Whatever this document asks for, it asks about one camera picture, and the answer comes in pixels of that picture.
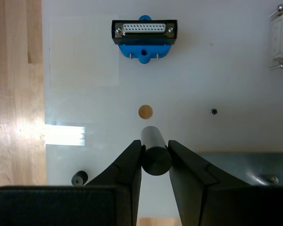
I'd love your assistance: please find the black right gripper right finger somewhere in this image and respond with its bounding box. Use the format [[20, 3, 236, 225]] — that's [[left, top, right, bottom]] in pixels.
[[167, 140, 283, 226]]

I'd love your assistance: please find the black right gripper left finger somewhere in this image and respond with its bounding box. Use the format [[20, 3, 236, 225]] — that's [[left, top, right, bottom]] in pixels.
[[0, 140, 142, 226]]

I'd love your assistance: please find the large steel cylinder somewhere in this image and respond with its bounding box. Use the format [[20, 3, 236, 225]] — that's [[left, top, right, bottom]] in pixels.
[[140, 126, 172, 176]]

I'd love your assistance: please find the black round spacer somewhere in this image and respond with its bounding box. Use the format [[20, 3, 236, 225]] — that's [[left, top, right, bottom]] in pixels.
[[71, 170, 88, 187]]

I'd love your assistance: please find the white board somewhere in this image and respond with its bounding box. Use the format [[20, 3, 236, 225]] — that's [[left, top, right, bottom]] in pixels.
[[42, 0, 283, 226]]

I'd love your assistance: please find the blue round holder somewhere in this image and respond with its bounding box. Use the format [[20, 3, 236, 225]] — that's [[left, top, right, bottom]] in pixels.
[[118, 15, 172, 65]]

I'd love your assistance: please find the white connector housing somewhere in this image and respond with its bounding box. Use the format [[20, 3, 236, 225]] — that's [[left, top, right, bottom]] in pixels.
[[268, 3, 283, 71]]

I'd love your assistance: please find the grey metal base plate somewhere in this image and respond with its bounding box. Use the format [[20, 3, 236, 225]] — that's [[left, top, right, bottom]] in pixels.
[[198, 152, 283, 187]]

